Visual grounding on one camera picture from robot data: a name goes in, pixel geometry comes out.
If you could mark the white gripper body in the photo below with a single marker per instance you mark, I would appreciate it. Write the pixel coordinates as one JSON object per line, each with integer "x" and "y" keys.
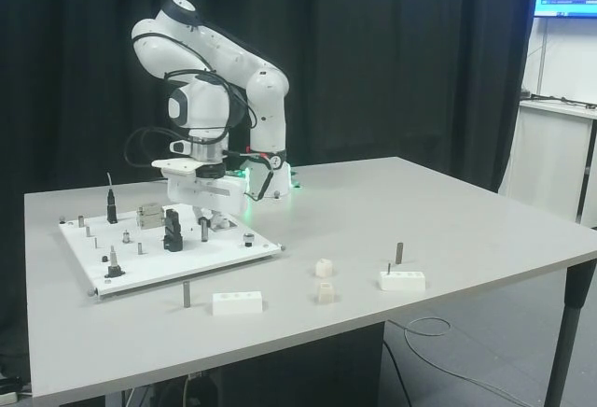
{"x": 210, "y": 194}

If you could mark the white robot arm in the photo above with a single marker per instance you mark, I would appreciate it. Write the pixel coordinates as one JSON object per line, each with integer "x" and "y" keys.
{"x": 261, "y": 85}

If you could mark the black box under table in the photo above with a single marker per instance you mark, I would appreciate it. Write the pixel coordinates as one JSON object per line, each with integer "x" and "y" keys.
{"x": 303, "y": 369}

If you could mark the small metal bolt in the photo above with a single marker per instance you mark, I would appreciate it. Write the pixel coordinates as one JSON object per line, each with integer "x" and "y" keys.
{"x": 126, "y": 237}

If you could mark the black curtains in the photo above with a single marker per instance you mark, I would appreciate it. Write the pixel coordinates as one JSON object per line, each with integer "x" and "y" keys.
{"x": 373, "y": 52}

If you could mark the grey metal peg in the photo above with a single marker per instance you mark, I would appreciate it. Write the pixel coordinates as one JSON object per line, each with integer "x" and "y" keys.
{"x": 186, "y": 295}

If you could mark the thin black rod red tag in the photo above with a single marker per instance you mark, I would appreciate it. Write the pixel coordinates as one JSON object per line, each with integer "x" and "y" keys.
{"x": 267, "y": 183}

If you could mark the white task board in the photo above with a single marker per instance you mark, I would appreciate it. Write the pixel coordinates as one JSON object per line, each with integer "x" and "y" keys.
{"x": 210, "y": 262}

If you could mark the small beige holder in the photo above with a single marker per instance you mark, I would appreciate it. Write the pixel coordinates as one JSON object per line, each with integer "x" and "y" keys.
{"x": 326, "y": 293}

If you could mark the white cabinet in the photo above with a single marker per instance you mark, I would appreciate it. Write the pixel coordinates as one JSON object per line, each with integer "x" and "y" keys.
{"x": 550, "y": 159}

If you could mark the white peg holder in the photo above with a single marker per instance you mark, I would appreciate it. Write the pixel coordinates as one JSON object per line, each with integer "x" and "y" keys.
{"x": 235, "y": 304}
{"x": 403, "y": 282}

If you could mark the metal BNC plug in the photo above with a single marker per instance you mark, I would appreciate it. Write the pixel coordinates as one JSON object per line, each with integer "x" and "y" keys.
{"x": 115, "y": 256}

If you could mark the small white holder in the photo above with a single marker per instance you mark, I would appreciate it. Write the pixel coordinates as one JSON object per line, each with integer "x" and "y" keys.
{"x": 324, "y": 269}

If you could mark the metal round peg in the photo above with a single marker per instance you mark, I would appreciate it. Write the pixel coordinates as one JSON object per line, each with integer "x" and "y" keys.
{"x": 204, "y": 230}

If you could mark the round black metal connector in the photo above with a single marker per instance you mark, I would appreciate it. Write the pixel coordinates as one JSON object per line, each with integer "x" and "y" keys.
{"x": 249, "y": 240}

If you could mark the black table leg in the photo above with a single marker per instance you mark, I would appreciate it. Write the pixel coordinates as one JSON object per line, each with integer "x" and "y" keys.
{"x": 566, "y": 332}

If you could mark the dark metal peg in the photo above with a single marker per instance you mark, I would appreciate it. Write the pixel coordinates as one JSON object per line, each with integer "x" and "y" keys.
{"x": 399, "y": 254}

